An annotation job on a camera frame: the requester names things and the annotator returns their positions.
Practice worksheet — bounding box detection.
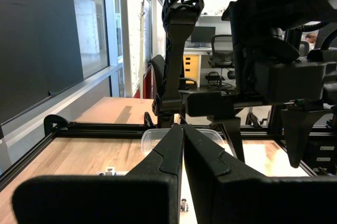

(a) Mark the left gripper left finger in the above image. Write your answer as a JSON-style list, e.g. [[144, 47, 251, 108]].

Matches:
[[11, 123, 184, 224]]

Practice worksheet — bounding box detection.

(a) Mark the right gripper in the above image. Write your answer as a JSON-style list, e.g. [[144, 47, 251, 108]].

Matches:
[[185, 62, 325, 169]]

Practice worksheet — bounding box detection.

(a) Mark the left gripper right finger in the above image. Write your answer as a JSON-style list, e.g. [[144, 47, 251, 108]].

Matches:
[[183, 124, 337, 224]]

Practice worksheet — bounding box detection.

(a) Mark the clear plastic container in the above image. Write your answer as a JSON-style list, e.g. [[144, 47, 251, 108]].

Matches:
[[140, 128, 227, 157]]

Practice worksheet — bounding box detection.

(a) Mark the grey mesh office chair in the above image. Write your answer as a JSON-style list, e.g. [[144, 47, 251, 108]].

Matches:
[[207, 34, 236, 89]]

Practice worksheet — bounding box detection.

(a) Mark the yellow drawer cabinet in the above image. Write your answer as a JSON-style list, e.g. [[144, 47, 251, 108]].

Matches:
[[183, 54, 200, 88]]

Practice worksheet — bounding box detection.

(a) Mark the person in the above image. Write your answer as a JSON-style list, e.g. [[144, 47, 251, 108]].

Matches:
[[304, 32, 319, 51]]

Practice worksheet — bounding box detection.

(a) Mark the black computer monitor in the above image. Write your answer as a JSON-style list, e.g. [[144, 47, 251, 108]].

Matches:
[[190, 26, 216, 48]]

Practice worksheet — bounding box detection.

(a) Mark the black office chair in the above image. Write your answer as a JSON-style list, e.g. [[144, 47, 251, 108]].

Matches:
[[148, 54, 199, 98]]

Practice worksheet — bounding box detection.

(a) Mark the black frame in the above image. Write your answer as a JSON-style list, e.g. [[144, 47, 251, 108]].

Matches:
[[0, 112, 337, 192]]

